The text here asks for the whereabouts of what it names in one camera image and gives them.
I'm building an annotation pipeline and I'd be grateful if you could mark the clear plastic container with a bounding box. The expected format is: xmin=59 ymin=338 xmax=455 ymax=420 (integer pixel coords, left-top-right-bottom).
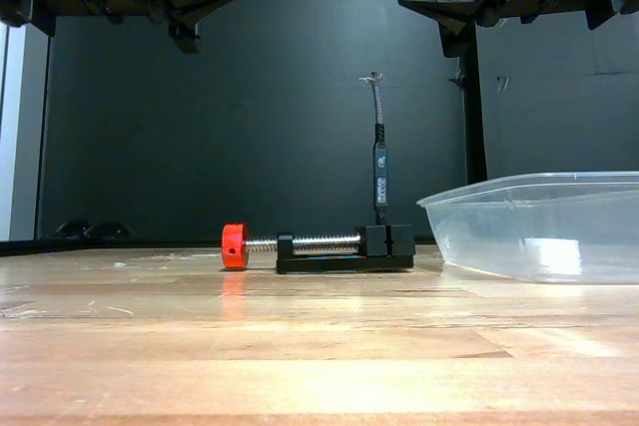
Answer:
xmin=415 ymin=170 xmax=639 ymax=288

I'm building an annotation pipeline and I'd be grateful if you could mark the USB-C connector with cable stub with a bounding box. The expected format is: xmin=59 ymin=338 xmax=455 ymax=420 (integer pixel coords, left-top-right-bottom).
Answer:
xmin=357 ymin=70 xmax=394 ymax=227

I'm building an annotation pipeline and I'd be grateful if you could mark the black clamp with red knob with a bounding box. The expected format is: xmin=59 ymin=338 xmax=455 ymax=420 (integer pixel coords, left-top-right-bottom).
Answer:
xmin=221 ymin=222 xmax=417 ymax=276

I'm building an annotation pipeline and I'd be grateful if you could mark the black aluminium frame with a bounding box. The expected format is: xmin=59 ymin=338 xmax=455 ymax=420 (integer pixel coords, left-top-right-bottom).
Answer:
xmin=0 ymin=218 xmax=445 ymax=257

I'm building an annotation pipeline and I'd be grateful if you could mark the black vertical column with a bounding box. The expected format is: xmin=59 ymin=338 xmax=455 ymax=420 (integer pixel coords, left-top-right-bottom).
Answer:
xmin=451 ymin=26 xmax=489 ymax=189

